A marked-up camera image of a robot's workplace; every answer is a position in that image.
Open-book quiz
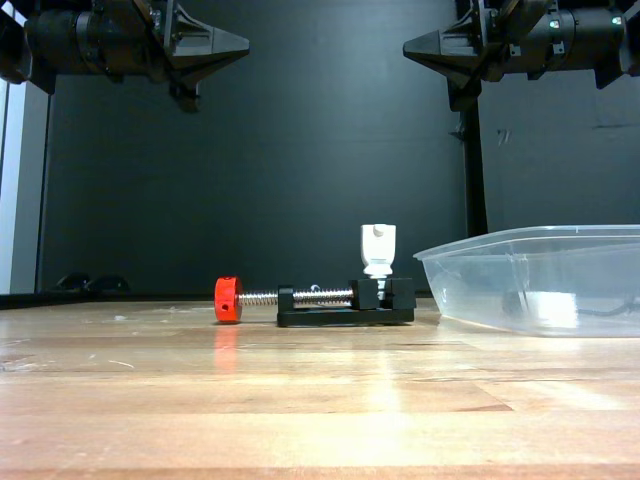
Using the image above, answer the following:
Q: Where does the black plug with braided cable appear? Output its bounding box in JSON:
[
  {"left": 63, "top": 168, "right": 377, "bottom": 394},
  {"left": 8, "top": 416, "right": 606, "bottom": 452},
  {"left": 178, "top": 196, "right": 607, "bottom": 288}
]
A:
[{"left": 499, "top": 291, "right": 640, "bottom": 319}]

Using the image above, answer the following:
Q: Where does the white power receptacle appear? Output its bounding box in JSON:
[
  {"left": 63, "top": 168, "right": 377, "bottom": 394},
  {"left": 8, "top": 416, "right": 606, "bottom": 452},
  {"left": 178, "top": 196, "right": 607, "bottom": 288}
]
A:
[{"left": 359, "top": 223, "right": 399, "bottom": 281}]

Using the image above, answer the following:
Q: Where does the clear plastic tub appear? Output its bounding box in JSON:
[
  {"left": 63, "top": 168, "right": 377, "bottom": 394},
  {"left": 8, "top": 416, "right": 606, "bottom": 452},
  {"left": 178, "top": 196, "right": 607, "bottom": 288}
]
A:
[{"left": 412, "top": 224, "right": 640, "bottom": 339}]

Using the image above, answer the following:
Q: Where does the small white square piece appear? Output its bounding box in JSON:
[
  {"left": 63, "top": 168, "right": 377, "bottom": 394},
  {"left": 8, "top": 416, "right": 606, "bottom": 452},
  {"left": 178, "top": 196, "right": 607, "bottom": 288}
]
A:
[{"left": 524, "top": 291, "right": 577, "bottom": 324}]

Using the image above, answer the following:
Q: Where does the black vise with red knob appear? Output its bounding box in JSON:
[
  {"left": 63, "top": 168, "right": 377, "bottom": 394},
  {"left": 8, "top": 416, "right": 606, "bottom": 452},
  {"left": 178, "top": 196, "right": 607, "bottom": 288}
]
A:
[{"left": 214, "top": 275, "right": 417, "bottom": 329}]

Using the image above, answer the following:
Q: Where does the black vertical post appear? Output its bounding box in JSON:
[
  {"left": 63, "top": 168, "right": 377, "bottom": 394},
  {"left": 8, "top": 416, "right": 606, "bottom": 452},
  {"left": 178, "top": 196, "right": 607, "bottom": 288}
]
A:
[{"left": 462, "top": 107, "right": 490, "bottom": 239}]

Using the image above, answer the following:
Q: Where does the black arched frame bracket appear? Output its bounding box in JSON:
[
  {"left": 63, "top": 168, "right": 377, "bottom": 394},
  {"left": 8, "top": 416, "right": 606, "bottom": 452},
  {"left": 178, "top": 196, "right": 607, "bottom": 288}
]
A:
[
  {"left": 87, "top": 273, "right": 131, "bottom": 294},
  {"left": 55, "top": 272, "right": 92, "bottom": 293}
]

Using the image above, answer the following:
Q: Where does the black metal frame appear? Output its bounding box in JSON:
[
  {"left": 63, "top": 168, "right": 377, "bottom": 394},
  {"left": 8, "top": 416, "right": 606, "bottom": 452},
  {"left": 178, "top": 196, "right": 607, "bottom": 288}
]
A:
[{"left": 0, "top": 291, "right": 281, "bottom": 312}]

